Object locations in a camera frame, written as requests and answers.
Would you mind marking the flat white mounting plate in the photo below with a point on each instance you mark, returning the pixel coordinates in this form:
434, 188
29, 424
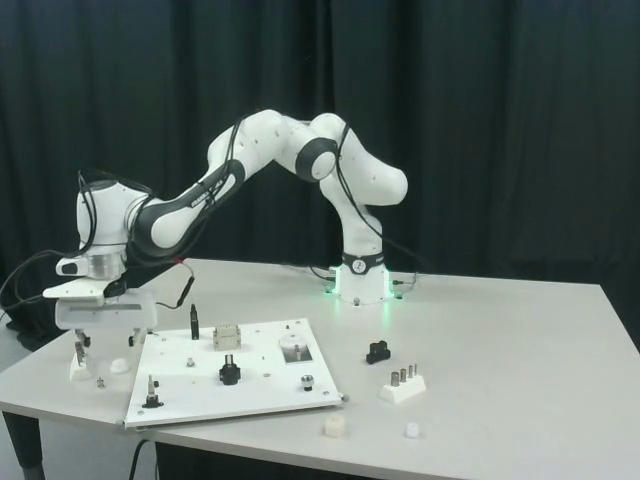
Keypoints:
75, 291

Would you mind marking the small metal round peg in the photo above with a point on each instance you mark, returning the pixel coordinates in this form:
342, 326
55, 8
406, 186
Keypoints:
413, 373

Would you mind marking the large metal round peg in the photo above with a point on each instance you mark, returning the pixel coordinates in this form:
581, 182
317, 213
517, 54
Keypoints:
395, 379

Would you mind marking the white plug holder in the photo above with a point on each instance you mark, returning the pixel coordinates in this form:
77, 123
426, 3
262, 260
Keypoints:
81, 371

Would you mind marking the black curtains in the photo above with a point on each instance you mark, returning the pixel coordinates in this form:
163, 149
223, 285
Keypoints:
125, 75

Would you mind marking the medium metal round peg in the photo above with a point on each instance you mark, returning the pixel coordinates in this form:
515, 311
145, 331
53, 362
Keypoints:
403, 376

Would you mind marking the white task board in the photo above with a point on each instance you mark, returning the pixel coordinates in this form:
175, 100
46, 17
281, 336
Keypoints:
225, 395

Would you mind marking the white medium gear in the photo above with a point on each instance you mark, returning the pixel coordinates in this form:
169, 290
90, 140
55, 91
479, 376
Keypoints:
118, 366

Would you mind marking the white large gear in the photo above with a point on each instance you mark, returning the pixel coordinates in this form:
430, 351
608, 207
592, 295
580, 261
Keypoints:
292, 341

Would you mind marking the black D-SUB plug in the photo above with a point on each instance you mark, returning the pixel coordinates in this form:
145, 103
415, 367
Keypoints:
377, 353

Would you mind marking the cream plastic block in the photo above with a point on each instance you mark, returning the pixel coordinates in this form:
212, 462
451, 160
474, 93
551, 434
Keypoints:
334, 428

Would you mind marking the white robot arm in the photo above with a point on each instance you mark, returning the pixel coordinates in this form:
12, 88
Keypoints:
250, 145

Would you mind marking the black upright plug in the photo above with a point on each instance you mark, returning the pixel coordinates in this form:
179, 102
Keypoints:
193, 322

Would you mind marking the white small gear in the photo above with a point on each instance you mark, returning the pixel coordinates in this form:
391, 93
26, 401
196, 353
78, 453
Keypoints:
411, 431

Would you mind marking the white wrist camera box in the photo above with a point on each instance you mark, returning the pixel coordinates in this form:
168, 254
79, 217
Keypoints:
69, 266

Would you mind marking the thin black rod red tag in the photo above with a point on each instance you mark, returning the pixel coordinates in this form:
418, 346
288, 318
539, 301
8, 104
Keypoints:
188, 287

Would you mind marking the white peg holder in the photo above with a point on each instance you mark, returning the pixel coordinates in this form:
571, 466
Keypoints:
405, 392

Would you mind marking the metal BNC plug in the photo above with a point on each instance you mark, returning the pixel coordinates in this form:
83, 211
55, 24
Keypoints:
79, 354

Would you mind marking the dark table leg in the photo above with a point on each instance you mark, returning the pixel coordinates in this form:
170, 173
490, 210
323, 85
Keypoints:
20, 445

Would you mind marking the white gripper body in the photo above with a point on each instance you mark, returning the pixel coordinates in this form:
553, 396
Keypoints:
105, 315

